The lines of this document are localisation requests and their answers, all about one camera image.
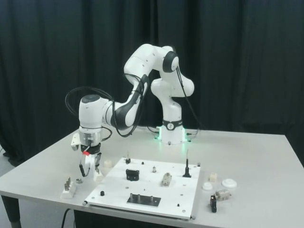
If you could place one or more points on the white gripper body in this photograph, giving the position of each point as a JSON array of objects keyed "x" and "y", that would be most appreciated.
[{"x": 89, "y": 169}]

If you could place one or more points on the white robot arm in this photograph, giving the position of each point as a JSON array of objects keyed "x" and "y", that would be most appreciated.
[{"x": 147, "y": 61}]

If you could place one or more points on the white medium gear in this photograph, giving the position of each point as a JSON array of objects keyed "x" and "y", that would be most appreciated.
[{"x": 207, "y": 186}]

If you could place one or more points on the white large gear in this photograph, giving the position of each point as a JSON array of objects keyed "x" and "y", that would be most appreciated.
[{"x": 229, "y": 183}]

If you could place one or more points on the white square peg holder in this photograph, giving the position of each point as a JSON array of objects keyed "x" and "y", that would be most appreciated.
[{"x": 98, "y": 177}]

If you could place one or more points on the thin black rod red tag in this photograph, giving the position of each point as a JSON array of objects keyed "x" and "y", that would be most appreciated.
[{"x": 82, "y": 169}]

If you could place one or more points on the small white round holder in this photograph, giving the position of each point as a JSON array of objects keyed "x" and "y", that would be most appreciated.
[{"x": 108, "y": 164}]

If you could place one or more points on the grey metal bolt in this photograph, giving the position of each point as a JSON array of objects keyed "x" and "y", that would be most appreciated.
[{"x": 79, "y": 181}]

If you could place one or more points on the black wrist band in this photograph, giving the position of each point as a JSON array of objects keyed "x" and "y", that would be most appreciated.
[{"x": 95, "y": 150}]

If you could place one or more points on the metal round peg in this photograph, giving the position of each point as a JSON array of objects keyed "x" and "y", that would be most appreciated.
[
  {"x": 65, "y": 186},
  {"x": 69, "y": 182}
]

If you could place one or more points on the white task board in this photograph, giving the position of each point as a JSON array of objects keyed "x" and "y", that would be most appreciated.
[{"x": 118, "y": 187}]

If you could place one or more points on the small black plug with pin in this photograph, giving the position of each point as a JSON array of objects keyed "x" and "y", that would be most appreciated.
[{"x": 127, "y": 160}]

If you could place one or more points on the white round peg holder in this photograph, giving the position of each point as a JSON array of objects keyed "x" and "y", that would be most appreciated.
[{"x": 67, "y": 193}]

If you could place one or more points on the black D-SUB plug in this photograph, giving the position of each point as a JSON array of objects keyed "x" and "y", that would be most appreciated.
[{"x": 131, "y": 175}]

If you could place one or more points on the metal BNC plug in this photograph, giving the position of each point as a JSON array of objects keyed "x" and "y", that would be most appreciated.
[{"x": 154, "y": 169}]

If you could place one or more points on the beige Ethernet plug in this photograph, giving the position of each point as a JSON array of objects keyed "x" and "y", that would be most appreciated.
[{"x": 166, "y": 179}]

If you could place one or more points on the tall black plug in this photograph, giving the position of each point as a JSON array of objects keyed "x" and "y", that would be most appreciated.
[{"x": 187, "y": 169}]

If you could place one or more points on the black table leg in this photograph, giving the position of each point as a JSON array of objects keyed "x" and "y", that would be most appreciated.
[{"x": 10, "y": 211}]

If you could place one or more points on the small white square holder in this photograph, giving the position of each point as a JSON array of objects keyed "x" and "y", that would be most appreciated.
[{"x": 213, "y": 177}]

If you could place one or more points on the black curtain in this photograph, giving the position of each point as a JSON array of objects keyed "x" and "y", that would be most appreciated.
[{"x": 47, "y": 47}]

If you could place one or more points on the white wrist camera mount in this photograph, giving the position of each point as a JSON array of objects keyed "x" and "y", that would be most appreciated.
[{"x": 75, "y": 141}]

